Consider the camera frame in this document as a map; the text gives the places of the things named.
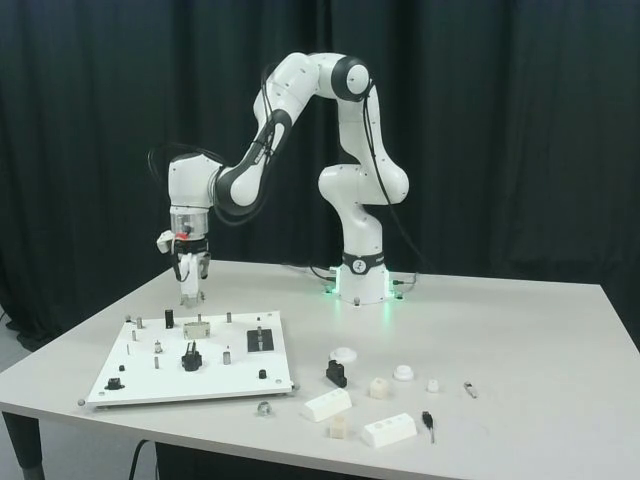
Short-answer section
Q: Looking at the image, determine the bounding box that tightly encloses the white task board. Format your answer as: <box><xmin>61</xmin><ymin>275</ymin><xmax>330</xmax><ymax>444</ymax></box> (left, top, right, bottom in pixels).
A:
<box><xmin>85</xmin><ymin>310</ymin><xmax>296</xmax><ymax>409</ymax></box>

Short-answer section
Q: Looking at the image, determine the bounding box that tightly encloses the dark grey table leg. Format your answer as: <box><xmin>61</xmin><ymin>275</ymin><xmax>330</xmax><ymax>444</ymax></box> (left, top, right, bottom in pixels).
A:
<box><xmin>0</xmin><ymin>411</ymin><xmax>42</xmax><ymax>480</ymax></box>

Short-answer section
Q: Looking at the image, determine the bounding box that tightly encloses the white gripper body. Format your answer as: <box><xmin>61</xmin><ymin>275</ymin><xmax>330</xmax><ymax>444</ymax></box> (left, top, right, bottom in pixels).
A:
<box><xmin>178</xmin><ymin>253</ymin><xmax>211</xmax><ymax>297</ymax></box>

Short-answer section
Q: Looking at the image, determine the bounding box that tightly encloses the black foot cable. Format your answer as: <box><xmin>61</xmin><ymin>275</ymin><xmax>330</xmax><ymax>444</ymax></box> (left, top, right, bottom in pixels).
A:
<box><xmin>282</xmin><ymin>263</ymin><xmax>337</xmax><ymax>281</ymax></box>

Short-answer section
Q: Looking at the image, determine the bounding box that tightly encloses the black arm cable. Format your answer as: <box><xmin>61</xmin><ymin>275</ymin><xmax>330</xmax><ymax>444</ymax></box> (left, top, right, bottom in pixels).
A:
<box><xmin>362</xmin><ymin>74</ymin><xmax>419</xmax><ymax>301</ymax></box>

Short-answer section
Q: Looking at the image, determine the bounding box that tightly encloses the black curtain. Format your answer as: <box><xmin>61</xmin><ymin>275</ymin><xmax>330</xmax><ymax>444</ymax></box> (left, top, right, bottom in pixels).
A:
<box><xmin>0</xmin><ymin>0</ymin><xmax>640</xmax><ymax>347</ymax></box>

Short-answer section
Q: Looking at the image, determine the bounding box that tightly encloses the black D-SUB plug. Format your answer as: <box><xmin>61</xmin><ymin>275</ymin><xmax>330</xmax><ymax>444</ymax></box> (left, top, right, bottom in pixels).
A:
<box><xmin>324</xmin><ymin>357</ymin><xmax>349</xmax><ymax>389</ymax></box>

